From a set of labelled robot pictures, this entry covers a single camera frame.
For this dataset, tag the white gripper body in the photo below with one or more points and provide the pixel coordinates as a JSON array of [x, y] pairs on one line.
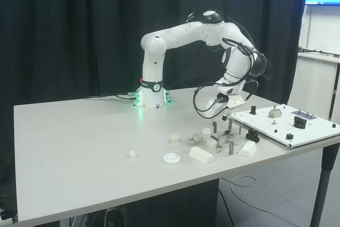
[[213, 110]]

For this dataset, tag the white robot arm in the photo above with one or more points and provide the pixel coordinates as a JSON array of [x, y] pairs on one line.
[[154, 65]]

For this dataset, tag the dark metal square peg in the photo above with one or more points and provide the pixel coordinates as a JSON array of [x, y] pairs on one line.
[[214, 127]]

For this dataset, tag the thin metal round peg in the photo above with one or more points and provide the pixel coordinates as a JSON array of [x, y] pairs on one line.
[[229, 124]]

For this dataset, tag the short metal peg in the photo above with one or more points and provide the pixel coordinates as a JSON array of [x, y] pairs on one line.
[[213, 137]]

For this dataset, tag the thick metal round peg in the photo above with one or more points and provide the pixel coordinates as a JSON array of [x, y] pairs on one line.
[[230, 149]]

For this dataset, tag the small white peg holder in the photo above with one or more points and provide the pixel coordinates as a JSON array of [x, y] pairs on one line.
[[174, 139]]

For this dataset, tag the white holder with round holes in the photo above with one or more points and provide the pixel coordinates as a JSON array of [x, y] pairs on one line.
[[248, 149]]

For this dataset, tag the white flat wrist plate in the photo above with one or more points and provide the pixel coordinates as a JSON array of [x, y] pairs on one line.
[[236, 100]]

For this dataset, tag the white cube holder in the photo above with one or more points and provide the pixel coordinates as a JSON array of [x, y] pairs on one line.
[[211, 144]]

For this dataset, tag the grey D-SUB plug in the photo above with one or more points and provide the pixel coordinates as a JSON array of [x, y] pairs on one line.
[[194, 140]]

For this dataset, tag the small metal bolt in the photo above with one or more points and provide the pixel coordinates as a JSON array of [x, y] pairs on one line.
[[219, 146]]

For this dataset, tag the white holder with rectangular holes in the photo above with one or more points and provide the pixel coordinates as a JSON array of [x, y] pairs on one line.
[[200, 155]]

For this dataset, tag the white task board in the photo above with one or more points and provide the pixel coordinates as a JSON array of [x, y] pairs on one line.
[[265, 128]]

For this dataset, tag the white large gear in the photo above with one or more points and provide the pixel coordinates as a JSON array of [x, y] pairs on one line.
[[171, 158]]

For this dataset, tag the white small gear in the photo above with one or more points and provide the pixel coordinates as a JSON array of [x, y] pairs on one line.
[[132, 154]]

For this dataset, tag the white cabinet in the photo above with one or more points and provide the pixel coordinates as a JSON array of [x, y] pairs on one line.
[[318, 86]]

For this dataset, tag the black table leg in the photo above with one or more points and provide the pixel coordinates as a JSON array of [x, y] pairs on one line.
[[322, 184]]

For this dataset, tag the black curtain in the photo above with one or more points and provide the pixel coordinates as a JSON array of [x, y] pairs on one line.
[[79, 25]]

